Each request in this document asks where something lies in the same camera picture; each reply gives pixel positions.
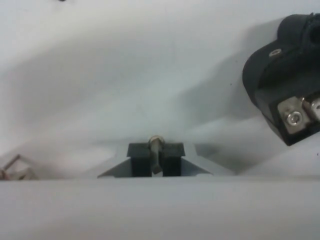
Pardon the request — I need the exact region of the white task board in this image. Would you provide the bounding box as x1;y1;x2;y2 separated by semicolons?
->
0;0;320;181

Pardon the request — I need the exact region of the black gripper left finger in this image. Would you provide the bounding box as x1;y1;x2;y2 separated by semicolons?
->
96;142;154;179

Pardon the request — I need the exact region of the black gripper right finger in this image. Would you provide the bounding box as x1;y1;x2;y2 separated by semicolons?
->
161;142;215;179

